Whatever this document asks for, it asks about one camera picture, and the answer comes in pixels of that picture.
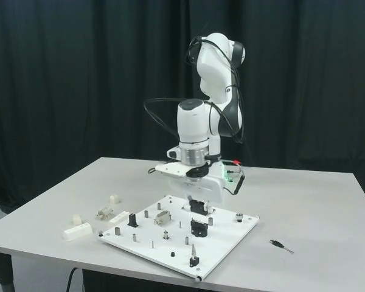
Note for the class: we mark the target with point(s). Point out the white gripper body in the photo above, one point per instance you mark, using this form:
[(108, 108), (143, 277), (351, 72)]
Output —
[(207, 187)]

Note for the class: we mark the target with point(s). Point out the black D-SUB plug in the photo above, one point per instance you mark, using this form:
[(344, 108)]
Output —
[(199, 207)]

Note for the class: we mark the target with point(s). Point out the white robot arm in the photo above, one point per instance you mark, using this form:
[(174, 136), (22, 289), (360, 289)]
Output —
[(190, 121)]

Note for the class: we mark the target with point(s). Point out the thin black rod red tag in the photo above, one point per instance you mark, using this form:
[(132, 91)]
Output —
[(238, 179)]

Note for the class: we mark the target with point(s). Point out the flat white mounting plate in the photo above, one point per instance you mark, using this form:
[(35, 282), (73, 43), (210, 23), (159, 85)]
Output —
[(170, 170)]

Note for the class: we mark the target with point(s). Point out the metal BNC plug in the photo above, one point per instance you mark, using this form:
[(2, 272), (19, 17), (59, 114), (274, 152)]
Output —
[(165, 235)]

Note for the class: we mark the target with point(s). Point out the white task board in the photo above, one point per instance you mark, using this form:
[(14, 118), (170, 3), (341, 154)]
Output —
[(158, 255)]

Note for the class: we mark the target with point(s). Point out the long white peg holder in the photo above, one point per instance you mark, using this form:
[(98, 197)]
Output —
[(76, 232), (119, 217)]

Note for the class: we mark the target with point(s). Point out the small white holder block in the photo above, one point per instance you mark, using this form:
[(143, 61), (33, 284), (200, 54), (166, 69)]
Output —
[(115, 199), (77, 219)]

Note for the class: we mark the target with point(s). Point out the metal plug with clear housing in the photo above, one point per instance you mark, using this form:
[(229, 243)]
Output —
[(104, 213)]

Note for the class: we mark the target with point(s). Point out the black curtains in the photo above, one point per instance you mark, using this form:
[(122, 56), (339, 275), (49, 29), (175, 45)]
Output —
[(64, 76)]

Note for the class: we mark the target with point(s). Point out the black table leg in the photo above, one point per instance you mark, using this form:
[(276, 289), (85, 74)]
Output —
[(0, 270)]

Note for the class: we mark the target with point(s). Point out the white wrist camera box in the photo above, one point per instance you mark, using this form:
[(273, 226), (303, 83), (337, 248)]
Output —
[(173, 153)]

